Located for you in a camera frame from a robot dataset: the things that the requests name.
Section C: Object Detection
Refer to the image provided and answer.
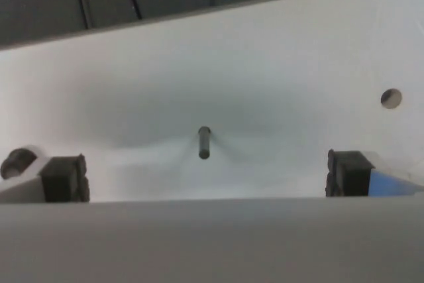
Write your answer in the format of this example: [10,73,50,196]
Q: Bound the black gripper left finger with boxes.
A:
[0,152,91,204]

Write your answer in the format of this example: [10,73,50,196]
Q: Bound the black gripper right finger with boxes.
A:
[326,148,424,198]

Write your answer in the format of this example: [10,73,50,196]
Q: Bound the thin metal round peg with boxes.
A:
[197,125,212,160]

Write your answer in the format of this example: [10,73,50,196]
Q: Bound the small black round knob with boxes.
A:
[0,147,36,180]

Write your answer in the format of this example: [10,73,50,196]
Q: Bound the white task board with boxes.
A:
[0,0,424,204]

